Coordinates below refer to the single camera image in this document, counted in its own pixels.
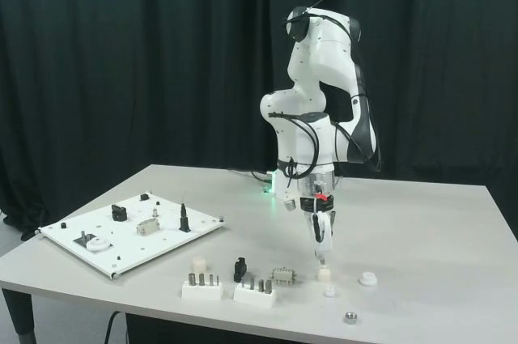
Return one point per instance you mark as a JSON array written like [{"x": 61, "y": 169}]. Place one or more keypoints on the thin metal round peg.
[{"x": 217, "y": 280}]

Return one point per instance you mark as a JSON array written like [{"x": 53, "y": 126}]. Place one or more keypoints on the thick metal round peg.
[{"x": 190, "y": 280}]

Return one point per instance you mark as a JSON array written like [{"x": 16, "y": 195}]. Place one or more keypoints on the black curtain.
[{"x": 121, "y": 56}]

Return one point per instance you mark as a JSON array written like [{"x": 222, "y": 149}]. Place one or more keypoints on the white round peg holder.
[{"x": 202, "y": 292}]

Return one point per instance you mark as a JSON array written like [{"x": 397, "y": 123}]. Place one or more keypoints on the black bolt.
[{"x": 63, "y": 225}]

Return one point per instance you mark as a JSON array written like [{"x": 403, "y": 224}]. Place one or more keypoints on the small white plug holder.
[
  {"x": 324, "y": 275},
  {"x": 199, "y": 265}
]

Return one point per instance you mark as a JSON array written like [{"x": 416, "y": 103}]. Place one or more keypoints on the beige metal rectangular plug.
[{"x": 284, "y": 274}]

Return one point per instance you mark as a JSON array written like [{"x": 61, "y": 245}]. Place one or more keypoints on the white small gear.
[{"x": 330, "y": 291}]

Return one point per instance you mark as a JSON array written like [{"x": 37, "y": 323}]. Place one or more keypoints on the medium metal square peg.
[{"x": 261, "y": 285}]

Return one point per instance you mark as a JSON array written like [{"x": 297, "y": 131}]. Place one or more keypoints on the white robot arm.
[{"x": 319, "y": 60}]

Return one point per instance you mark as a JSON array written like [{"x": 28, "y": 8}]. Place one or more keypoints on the white square peg holder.
[{"x": 255, "y": 297}]

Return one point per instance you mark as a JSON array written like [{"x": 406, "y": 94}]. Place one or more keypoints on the white task board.
[{"x": 121, "y": 239}]

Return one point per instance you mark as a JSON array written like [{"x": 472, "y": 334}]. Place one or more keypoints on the white large gear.
[{"x": 98, "y": 245}]

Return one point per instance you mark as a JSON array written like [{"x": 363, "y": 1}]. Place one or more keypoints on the thick metal square peg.
[{"x": 269, "y": 285}]

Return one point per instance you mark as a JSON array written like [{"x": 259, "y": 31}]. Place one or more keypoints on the medium metal round peg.
[{"x": 201, "y": 280}]

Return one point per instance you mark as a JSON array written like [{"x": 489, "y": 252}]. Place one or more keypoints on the slim metal square peg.
[{"x": 251, "y": 282}]

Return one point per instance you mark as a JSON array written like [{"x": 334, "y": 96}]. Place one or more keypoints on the metal BNC plug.
[{"x": 155, "y": 212}]

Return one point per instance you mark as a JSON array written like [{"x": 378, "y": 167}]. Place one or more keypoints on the black D-SUB plug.
[{"x": 240, "y": 269}]

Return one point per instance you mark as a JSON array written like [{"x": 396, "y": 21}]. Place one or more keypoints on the slim metal round peg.
[{"x": 211, "y": 280}]

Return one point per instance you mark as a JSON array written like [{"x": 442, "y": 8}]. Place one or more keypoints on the thin metal square peg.
[{"x": 243, "y": 282}]

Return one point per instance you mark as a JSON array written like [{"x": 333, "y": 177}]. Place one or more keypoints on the metal nut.
[{"x": 349, "y": 317}]

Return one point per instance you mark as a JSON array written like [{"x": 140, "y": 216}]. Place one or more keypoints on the black table leg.
[{"x": 18, "y": 315}]

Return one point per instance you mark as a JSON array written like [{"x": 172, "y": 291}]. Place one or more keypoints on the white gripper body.
[{"x": 323, "y": 234}]

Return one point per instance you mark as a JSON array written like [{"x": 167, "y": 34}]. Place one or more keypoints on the white medium gear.
[{"x": 368, "y": 278}]

